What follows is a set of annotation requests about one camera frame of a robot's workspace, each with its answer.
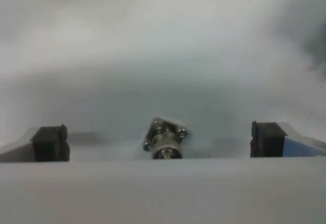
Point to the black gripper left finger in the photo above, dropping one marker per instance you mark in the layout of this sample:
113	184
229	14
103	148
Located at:
48	142

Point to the white task board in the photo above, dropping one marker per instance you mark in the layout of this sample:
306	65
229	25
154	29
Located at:
158	63

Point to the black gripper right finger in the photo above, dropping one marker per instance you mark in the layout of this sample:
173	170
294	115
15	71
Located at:
266	140

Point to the metal BNC plug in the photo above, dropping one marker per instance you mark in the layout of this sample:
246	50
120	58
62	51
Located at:
166	147

